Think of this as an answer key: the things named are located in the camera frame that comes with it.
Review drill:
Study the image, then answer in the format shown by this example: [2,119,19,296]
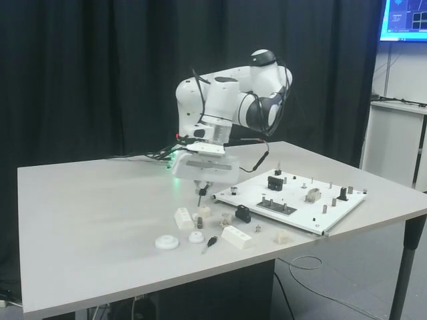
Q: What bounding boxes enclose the blue screen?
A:
[379,0,427,43]

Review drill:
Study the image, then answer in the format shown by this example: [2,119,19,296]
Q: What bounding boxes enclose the black curtain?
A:
[0,0,382,177]

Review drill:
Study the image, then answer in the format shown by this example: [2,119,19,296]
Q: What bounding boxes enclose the white task board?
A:
[210,168,368,237]

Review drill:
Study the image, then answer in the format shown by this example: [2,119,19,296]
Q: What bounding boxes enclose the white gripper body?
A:
[171,151,240,186]

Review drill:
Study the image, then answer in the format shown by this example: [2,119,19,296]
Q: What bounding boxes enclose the white cabinet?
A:
[359,99,427,193]

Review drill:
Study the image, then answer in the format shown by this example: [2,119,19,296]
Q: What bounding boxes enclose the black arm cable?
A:
[191,58,290,138]

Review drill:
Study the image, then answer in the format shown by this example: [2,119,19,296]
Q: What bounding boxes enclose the black base cables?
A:
[113,146,176,163]

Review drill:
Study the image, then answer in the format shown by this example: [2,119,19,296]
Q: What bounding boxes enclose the small beige holder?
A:
[274,229,292,246]

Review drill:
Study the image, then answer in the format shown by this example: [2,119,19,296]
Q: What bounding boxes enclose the dark grey table leg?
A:
[390,218,423,320]

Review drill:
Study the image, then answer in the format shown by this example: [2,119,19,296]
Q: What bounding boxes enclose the black D-SUB plug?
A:
[235,205,252,224]

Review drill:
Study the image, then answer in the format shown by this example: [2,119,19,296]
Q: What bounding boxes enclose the white large gear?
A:
[153,235,179,251]

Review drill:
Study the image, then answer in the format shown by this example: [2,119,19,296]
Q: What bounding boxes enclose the white peg holder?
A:
[221,225,253,250]
[173,207,195,230]

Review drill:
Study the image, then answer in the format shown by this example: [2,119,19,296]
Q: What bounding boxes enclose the grey floor cable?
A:
[288,255,394,320]

